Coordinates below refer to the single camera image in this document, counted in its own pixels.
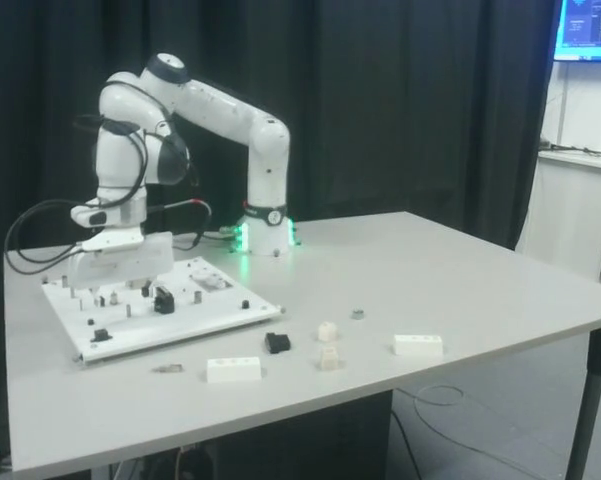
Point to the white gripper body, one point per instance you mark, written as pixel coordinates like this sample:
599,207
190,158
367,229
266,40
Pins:
130,260

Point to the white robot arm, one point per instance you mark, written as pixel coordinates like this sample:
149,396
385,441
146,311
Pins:
215,107

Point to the metal square peg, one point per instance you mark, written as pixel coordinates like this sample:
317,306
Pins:
114,299

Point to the white peg holder block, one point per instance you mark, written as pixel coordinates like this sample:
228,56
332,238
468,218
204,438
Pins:
232,369
417,345

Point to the white square plug holder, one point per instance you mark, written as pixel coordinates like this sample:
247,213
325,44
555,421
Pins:
329,358

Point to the black plug on board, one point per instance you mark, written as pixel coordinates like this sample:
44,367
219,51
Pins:
163,301

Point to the white task board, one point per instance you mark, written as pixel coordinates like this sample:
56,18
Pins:
180,320

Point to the thin black rod red tag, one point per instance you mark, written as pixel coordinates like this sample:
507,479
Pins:
190,204

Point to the black D-SUB plug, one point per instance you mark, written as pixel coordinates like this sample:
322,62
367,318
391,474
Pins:
278,343

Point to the white ribbed plug holder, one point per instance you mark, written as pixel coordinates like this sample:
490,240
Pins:
328,332

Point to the black curtains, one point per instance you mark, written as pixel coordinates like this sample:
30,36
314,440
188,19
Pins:
380,100

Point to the white cabinet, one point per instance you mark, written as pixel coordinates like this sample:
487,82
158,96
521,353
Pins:
570,215

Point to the grey table leg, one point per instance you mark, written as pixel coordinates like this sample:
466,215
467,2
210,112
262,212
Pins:
590,400

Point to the blue screen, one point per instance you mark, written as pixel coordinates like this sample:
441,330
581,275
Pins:
587,30

